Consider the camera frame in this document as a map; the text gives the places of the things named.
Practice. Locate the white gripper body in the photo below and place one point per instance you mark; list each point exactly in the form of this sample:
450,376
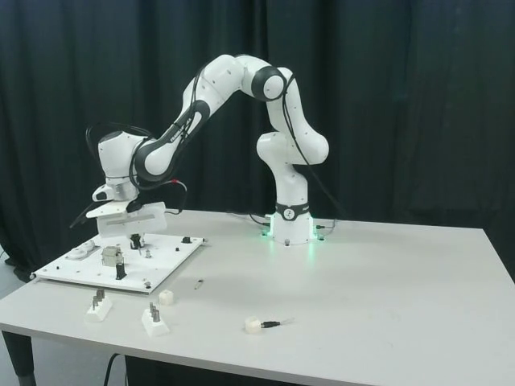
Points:
133,225

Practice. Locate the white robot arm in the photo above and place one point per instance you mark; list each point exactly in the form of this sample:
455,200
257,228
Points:
289,193

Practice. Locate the large metal round peg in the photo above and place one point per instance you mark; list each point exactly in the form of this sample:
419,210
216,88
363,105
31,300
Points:
157,316

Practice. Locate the white square peg holder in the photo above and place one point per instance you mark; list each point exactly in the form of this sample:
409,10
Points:
98,313

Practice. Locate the white round peg holder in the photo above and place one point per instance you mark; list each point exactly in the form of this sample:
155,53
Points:
155,326

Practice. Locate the black D-SUB plug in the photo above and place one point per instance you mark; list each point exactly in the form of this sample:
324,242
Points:
135,242

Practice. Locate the flat white mounting plate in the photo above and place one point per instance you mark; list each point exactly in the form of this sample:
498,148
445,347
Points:
104,211

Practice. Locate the white medium gear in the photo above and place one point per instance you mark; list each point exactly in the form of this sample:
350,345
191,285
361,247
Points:
89,245

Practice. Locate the white large gear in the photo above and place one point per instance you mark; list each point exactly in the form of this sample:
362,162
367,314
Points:
76,254

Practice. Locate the white task board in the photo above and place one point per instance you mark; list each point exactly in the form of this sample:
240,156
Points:
80,273

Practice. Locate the small white plug holder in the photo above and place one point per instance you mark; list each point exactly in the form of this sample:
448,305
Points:
166,298
252,325

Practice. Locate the small metal bolt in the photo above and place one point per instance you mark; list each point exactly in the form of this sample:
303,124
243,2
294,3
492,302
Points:
198,284

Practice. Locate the black Ethernet plug clear tail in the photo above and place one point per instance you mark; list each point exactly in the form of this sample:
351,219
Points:
270,323

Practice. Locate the black table leg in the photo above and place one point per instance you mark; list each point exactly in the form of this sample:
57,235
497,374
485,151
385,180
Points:
18,358

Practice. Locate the black curtain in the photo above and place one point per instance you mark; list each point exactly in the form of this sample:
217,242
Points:
60,60

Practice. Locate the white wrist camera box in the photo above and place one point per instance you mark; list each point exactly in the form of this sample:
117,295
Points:
102,194

